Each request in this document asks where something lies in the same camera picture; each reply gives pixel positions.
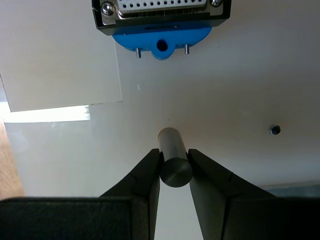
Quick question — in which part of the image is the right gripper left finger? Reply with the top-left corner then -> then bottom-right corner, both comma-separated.
0,148 -> 161,240

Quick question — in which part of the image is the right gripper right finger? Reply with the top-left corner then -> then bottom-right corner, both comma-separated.
188,148 -> 320,240

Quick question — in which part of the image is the grey metal cylinder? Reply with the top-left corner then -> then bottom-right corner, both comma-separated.
157,126 -> 194,188

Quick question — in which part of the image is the grey metal block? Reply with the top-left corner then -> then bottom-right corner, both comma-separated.
259,183 -> 320,199

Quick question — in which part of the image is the white paper label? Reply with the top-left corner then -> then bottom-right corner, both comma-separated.
0,0 -> 124,113

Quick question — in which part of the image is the black silver D-sub connector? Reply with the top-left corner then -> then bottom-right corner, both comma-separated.
91,0 -> 232,38

